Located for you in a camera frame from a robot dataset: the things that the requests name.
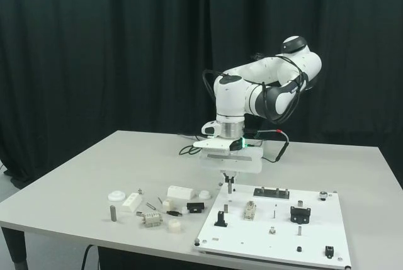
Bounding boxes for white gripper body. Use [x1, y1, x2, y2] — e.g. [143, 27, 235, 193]
[198, 146, 264, 174]

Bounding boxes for white peg holder block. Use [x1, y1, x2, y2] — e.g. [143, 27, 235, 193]
[120, 193, 140, 213]

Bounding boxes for black USB plug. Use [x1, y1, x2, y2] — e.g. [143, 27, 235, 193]
[186, 202, 207, 214]

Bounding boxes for white long holder block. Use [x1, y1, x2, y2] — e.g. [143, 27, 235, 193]
[166, 185, 197, 201]

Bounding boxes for thin black rod red tag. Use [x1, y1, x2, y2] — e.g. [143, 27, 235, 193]
[275, 129, 291, 162]

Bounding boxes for white Ethernet plug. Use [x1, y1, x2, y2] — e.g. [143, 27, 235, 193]
[161, 198, 178, 213]

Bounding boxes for white task board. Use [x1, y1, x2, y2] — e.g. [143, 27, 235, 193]
[191, 184, 353, 262]

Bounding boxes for white medium gear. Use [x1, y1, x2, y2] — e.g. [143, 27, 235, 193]
[167, 218, 182, 233]

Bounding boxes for beige D-SUB plug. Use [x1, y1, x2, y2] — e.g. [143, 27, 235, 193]
[136, 211, 163, 230]

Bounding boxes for white large gear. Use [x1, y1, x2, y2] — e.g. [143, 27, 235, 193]
[108, 190, 127, 203]

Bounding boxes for black curtains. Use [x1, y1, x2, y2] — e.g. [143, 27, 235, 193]
[0, 0, 403, 189]

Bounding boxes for dark table leg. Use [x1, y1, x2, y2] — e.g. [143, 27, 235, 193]
[0, 227, 25, 270]

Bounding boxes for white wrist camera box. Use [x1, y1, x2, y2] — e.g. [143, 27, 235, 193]
[201, 120, 219, 136]

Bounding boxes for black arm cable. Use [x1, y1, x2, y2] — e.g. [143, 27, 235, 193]
[202, 52, 311, 125]

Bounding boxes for black cable under table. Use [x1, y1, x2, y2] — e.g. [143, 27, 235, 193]
[81, 244, 96, 270]

